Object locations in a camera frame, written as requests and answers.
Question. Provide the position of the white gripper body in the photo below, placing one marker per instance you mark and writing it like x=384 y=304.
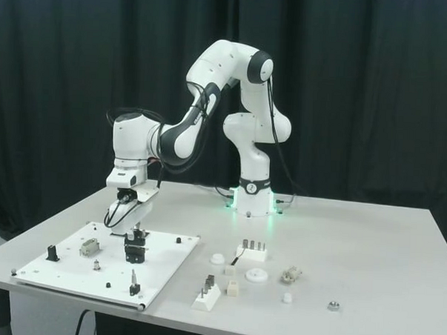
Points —
x=130 y=215

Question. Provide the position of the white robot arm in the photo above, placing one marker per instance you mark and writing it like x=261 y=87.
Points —
x=246 y=146

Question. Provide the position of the flat white mounting plate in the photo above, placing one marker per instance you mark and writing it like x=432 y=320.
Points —
x=148 y=194

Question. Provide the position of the thin black rod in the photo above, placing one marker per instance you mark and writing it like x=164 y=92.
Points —
x=160 y=177

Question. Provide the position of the metal BNC plug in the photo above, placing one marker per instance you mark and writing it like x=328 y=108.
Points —
x=97 y=264

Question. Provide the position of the white task board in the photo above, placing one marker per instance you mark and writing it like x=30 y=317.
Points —
x=92 y=277

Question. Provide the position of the white medium gear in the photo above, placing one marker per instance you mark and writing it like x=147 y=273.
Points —
x=217 y=258

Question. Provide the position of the large metal square peg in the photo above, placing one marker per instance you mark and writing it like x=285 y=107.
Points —
x=210 y=280

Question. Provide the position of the medium metal square peg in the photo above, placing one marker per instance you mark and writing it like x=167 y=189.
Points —
x=205 y=287

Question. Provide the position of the white peg holder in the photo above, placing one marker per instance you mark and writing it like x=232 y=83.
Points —
x=253 y=255
x=206 y=300

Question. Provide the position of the small white plug holder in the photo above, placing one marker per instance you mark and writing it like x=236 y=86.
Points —
x=232 y=289
x=230 y=270

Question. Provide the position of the large metal round peg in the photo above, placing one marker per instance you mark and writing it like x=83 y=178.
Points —
x=246 y=243

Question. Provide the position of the white large gear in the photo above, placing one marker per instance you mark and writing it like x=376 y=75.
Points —
x=256 y=276

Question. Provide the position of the beige waterproof plug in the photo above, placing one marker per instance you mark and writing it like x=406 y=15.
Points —
x=290 y=275

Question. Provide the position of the white small gear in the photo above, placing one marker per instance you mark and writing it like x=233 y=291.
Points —
x=286 y=298

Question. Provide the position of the metal bolt nut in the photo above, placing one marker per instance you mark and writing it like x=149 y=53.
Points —
x=334 y=305

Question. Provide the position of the black curtain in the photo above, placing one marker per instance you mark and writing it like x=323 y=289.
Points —
x=360 y=88

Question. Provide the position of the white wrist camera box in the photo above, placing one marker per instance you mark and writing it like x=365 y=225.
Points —
x=126 y=178

